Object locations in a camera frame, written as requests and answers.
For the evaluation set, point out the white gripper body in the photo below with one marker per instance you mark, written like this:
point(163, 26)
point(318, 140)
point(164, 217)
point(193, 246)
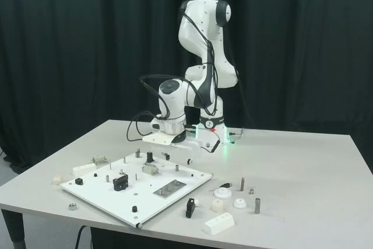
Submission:
point(188, 145)

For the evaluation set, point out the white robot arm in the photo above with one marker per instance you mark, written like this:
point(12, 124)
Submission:
point(204, 27)

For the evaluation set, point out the metal square peg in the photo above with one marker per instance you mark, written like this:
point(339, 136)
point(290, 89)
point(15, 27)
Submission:
point(242, 184)

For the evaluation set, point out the white peg holder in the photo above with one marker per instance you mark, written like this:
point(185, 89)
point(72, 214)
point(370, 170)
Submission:
point(220, 223)
point(83, 169)

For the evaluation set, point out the large metal round peg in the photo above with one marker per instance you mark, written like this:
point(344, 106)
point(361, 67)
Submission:
point(258, 206)

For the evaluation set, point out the small white round holder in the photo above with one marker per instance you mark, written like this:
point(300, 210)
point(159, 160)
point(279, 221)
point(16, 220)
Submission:
point(57, 181)

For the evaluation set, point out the black USB plug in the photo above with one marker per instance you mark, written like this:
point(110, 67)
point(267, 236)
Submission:
point(150, 157)

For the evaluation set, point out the black rod with red tag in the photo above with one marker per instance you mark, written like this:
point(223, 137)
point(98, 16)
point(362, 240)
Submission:
point(213, 129)

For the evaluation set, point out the small black plug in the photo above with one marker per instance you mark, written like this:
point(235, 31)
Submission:
point(225, 185)

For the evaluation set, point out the white large gear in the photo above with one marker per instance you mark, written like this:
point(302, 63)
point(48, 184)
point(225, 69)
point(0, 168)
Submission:
point(222, 194)

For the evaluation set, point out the black D-SUB plug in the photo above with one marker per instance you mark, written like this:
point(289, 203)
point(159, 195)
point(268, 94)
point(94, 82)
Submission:
point(190, 207)

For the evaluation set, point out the white small gear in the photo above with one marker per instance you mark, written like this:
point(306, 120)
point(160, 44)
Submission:
point(217, 206)

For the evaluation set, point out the black waterproof plug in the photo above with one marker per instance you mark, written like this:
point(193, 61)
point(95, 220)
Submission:
point(119, 184)

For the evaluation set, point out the white medium gear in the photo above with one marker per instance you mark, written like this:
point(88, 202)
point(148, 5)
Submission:
point(239, 203)

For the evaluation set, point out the metal D-SUB connector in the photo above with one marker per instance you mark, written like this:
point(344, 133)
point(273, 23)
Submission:
point(99, 160)

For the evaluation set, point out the white task board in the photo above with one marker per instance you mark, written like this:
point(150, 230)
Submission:
point(96, 199)

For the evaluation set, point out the metal bolt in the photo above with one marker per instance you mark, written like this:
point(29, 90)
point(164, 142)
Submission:
point(72, 207)

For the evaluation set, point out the black curtain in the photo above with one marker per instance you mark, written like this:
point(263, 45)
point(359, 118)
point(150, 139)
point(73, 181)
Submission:
point(58, 27)

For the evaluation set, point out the black table leg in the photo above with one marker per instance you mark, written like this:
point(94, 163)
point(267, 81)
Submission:
point(13, 228)

